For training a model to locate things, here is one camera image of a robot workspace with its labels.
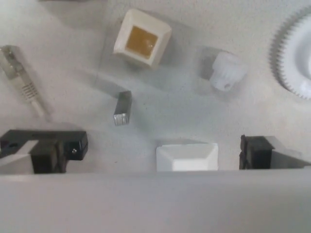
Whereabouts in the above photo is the metal square peg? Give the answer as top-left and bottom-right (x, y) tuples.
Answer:
(113, 90), (133, 127)

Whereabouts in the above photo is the white square holder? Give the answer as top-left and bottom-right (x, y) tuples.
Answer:
(113, 8), (173, 67)

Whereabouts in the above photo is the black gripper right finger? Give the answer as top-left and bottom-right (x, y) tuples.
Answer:
(240, 134), (311, 171)

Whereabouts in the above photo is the tall white holder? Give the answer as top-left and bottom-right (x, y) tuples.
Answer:
(155, 143), (219, 172)

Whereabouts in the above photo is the grey Ethernet plug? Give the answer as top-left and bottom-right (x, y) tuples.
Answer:
(0, 45), (47, 117)

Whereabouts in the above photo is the white small gear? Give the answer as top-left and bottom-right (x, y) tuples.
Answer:
(208, 51), (244, 91)

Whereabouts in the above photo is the white large gear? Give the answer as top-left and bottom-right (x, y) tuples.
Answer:
(269, 5), (311, 100)

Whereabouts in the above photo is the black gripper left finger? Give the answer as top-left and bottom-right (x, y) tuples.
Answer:
(0, 130), (88, 174)

